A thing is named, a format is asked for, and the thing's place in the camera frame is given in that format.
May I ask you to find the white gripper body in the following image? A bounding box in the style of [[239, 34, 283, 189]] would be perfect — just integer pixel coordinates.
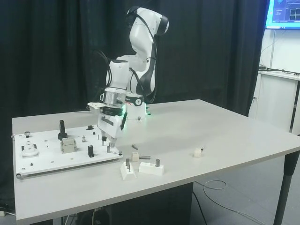
[[97, 113, 125, 139]]

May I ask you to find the wide white peg holder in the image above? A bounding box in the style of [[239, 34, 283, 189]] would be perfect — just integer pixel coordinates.
[[138, 161, 165, 176]]

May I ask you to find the white task board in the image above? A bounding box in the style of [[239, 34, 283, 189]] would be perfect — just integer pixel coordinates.
[[12, 125, 124, 180]]

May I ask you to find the black D-SUB plug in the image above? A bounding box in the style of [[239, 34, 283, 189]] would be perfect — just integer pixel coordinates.
[[57, 120, 69, 140]]

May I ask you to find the white large gear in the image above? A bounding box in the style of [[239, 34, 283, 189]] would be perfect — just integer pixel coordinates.
[[22, 149, 39, 159]]

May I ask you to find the black curtain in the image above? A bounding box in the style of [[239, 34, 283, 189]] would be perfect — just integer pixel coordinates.
[[0, 0, 268, 118]]

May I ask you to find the white cabinet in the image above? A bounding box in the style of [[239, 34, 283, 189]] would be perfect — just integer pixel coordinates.
[[247, 69, 300, 136]]

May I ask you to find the black table leg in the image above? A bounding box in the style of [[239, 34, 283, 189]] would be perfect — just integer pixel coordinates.
[[273, 150, 298, 225]]

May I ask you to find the blue screen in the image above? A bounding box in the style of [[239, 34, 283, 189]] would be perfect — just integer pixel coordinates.
[[265, 0, 300, 30]]

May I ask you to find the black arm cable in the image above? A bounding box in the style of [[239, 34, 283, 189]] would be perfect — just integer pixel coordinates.
[[126, 8, 160, 104]]

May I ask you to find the grey floor cable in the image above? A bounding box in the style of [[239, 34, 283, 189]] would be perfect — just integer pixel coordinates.
[[194, 180, 278, 213]]

